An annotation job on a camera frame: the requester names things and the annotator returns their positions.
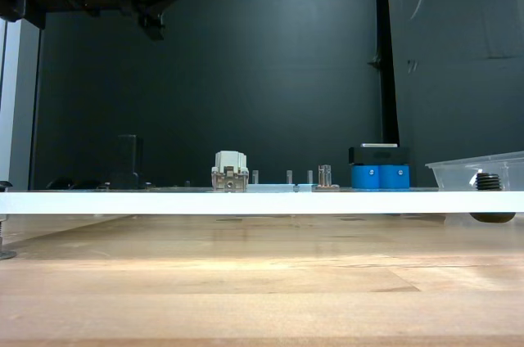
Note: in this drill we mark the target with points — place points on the beige many-pin connector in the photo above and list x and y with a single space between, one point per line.
229 169

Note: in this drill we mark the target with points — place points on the clear plastic container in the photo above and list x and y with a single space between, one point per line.
450 175

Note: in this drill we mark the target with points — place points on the black upright block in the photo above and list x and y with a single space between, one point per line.
130 159

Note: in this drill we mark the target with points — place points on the short steel peg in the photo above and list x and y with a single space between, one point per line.
256 177
289 177
310 176

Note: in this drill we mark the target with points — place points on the black threaded stud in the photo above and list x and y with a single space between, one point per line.
489 182

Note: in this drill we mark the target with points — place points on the black flat block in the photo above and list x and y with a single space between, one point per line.
378 156

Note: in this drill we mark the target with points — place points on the pale blue flat plate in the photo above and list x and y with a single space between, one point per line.
270 188

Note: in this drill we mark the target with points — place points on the blue socket block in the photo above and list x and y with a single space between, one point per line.
366 179
396 179

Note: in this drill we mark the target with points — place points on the white task board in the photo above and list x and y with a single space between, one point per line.
262 201

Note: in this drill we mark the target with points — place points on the black frame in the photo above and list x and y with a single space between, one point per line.
387 77

